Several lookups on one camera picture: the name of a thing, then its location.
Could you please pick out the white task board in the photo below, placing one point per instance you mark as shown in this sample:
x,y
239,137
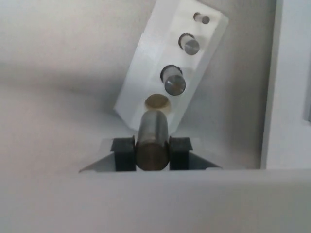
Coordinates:
x,y
284,85

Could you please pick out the thick metal round peg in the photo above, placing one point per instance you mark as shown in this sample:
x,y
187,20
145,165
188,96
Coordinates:
x,y
173,83

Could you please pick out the small metal round peg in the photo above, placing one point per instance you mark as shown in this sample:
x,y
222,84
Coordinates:
x,y
204,19

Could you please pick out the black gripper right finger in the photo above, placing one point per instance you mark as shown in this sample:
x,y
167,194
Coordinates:
x,y
178,154

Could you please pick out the white peg holder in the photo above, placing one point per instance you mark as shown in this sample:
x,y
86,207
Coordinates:
x,y
155,60

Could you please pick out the large metal round peg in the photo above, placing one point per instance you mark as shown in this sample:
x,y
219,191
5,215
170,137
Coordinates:
x,y
151,148

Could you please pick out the medium metal round peg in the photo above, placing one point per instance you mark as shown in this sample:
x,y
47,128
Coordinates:
x,y
190,46

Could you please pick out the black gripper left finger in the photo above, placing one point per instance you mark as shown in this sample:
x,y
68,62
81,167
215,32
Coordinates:
x,y
122,155

